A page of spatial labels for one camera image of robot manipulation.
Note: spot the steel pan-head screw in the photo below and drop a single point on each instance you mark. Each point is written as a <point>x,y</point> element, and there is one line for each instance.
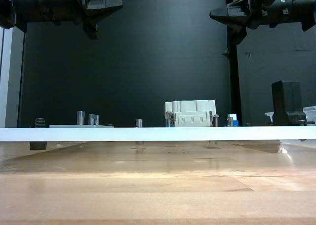
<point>168,117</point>
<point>216,120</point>

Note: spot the blue clamp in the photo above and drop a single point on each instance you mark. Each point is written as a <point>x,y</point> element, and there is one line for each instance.
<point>171,122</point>

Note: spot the medium steel round bar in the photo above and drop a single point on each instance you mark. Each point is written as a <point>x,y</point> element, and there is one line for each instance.
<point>91,119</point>

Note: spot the thick steel round bar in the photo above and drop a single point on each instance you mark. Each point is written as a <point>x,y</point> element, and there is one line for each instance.
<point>81,117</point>

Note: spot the black threaded standoff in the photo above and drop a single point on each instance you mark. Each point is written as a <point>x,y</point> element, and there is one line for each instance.
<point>40,122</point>

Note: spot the small steel peg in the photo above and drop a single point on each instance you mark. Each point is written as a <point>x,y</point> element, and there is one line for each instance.
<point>139,123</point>

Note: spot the white taskboard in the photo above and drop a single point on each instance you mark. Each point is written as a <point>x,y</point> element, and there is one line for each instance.
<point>158,135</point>

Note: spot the grey bar holder plate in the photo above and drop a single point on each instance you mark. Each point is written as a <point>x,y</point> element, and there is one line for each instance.
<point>74,126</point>

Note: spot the black metal frame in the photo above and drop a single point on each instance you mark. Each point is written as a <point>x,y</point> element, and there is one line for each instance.
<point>234,86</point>

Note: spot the small steel fitting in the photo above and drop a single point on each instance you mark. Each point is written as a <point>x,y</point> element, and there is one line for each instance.
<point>230,122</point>

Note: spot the thin steel round bar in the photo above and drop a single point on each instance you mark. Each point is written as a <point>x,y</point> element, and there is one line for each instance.
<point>97,120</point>

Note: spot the black connector mount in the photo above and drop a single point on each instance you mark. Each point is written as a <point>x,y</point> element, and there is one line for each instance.
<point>286,99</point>

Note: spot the blue and white socket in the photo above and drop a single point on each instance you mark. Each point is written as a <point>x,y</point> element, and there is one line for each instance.
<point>235,116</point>

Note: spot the clear plastic tub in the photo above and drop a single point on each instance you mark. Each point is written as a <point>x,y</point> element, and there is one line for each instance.
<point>309,112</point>

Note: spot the beige connector housing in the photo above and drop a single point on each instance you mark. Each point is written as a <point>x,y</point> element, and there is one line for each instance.
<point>190,111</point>

